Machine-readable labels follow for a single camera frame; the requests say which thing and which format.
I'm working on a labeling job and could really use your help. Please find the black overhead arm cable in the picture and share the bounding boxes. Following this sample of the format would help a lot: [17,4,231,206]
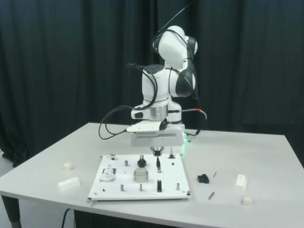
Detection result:
[152,0,202,109]

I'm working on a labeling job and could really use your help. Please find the black curtains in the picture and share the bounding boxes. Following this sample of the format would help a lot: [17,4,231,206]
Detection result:
[0,0,304,168]

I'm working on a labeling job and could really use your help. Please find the white task board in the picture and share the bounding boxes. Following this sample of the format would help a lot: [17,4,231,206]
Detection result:
[87,153,192,203]

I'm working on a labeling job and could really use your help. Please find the black cable under table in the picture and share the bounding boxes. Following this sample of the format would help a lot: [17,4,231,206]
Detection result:
[62,208,75,228]

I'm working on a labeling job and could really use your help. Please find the tall white holder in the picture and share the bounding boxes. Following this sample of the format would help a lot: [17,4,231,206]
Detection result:
[233,174,248,191]

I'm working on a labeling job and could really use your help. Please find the long white holder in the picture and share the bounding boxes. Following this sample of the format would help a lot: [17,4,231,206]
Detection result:
[56,176,82,192]

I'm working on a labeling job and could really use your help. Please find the white medium gear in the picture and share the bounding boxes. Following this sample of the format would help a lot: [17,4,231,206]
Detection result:
[100,172,114,182]

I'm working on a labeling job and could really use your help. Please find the black waterproof plug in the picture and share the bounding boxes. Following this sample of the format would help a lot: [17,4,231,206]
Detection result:
[137,155,147,169]

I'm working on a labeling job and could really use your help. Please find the black looped camera cable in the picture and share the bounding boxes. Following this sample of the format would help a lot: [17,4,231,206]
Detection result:
[99,62,157,141]

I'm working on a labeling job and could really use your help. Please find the black table leg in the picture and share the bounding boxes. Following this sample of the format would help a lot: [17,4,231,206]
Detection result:
[1,195,19,228]

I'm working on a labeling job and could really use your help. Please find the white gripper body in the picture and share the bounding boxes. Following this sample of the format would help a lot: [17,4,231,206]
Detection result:
[130,123,186,148]

